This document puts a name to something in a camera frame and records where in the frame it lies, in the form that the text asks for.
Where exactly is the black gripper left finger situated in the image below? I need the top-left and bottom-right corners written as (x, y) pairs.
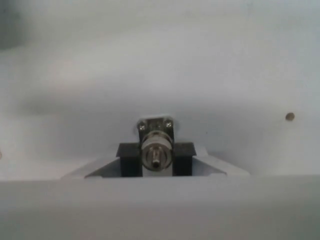
top-left (59, 141), bottom-right (143, 179)

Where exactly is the metal BNC plug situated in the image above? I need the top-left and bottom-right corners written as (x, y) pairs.
top-left (139, 130), bottom-right (175, 174)

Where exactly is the white task board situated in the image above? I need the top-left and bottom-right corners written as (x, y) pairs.
top-left (0, 0), bottom-right (320, 180)

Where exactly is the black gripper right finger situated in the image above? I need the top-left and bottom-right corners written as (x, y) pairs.
top-left (172, 141), bottom-right (247, 177)

